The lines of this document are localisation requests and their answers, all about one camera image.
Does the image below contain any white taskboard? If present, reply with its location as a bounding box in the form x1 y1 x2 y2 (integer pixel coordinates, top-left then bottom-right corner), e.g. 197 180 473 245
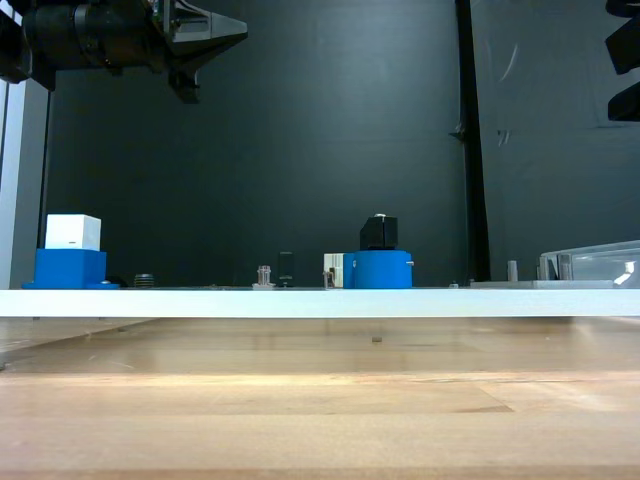
0 287 640 319

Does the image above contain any white square connector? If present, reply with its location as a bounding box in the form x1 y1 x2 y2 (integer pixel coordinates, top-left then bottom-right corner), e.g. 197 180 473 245
44 214 102 251

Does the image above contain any small metal connector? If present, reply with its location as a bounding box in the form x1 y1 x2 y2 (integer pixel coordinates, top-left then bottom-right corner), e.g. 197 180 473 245
251 264 278 291

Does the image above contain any beige connector housing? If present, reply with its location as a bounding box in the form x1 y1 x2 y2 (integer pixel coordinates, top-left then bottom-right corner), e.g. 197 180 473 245
322 252 357 290

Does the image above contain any clear plastic tub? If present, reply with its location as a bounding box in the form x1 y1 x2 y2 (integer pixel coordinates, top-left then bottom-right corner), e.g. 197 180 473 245
538 239 640 289

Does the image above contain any blue clamp mount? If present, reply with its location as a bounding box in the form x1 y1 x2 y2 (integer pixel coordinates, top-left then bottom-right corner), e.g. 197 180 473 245
343 248 414 290

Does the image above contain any blue connector mount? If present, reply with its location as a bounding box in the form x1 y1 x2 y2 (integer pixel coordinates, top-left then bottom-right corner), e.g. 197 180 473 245
21 248 122 291

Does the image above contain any black metal frame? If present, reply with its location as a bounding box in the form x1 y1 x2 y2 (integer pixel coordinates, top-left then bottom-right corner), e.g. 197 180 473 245
453 0 492 283

